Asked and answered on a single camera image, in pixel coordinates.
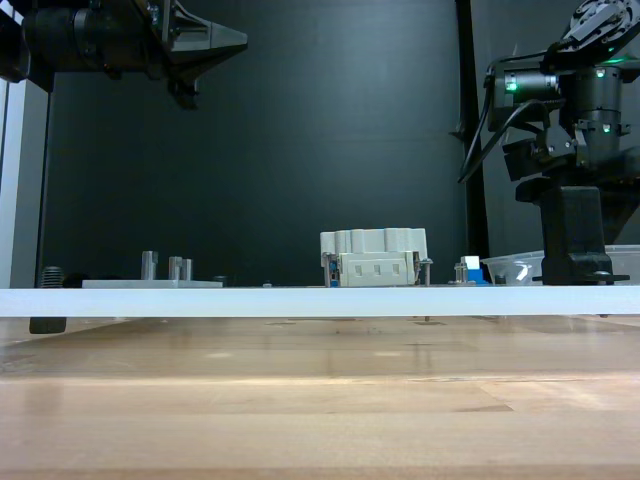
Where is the black table frame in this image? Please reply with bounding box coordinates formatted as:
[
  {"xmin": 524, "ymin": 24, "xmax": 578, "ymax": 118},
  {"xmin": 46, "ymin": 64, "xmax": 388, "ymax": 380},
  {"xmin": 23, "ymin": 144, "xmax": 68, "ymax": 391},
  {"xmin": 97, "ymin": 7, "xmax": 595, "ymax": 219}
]
[{"xmin": 451, "ymin": 0, "xmax": 492, "ymax": 264}]

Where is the black rubber board foot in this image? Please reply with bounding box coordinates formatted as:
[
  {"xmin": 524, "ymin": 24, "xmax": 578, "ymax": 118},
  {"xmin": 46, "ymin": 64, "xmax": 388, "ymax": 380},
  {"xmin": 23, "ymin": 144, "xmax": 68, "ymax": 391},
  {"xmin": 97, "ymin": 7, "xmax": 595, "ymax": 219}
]
[{"xmin": 28, "ymin": 316, "xmax": 68, "ymax": 336}]

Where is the white task board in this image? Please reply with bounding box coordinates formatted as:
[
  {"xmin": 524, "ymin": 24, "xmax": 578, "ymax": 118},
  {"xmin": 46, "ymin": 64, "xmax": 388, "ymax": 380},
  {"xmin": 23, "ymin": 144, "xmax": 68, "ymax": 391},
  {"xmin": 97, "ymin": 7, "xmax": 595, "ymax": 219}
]
[{"xmin": 0, "ymin": 286, "xmax": 640, "ymax": 319}]

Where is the clear plastic tub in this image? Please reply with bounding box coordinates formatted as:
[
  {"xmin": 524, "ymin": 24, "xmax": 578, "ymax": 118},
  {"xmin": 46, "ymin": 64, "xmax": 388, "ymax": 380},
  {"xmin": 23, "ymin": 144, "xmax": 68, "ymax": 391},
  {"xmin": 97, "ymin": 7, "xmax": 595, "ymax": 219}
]
[{"xmin": 479, "ymin": 243, "xmax": 640, "ymax": 289}]

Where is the beige connector housing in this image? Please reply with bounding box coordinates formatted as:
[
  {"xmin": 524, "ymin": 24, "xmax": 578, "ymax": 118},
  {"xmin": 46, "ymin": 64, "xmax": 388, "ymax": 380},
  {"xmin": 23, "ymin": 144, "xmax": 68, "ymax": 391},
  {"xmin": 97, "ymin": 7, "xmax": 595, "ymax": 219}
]
[{"xmin": 319, "ymin": 226, "xmax": 434, "ymax": 289}]

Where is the blue white connector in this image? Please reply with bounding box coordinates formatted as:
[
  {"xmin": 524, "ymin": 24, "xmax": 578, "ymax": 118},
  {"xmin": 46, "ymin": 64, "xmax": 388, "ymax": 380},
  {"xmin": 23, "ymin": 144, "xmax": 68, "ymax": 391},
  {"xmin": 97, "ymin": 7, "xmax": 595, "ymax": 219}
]
[{"xmin": 462, "ymin": 254, "xmax": 487, "ymax": 288}]

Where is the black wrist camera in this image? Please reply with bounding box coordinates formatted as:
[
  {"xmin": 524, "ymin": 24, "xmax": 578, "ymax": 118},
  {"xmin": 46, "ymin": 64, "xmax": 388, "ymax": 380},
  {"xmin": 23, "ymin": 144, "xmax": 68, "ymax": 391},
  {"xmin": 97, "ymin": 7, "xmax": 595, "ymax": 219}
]
[{"xmin": 500, "ymin": 138, "xmax": 542, "ymax": 183}]

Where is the grey metal plate with posts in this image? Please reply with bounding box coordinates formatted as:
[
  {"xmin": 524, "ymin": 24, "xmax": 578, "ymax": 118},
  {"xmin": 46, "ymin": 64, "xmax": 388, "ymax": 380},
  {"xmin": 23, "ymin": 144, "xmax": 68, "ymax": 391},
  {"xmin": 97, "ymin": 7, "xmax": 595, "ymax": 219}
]
[{"xmin": 81, "ymin": 249, "xmax": 225, "ymax": 290}]

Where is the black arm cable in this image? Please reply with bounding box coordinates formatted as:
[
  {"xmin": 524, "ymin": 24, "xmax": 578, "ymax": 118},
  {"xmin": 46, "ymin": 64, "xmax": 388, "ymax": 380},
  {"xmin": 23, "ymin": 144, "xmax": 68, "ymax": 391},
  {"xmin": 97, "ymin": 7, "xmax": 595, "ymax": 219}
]
[{"xmin": 457, "ymin": 52, "xmax": 551, "ymax": 185}]

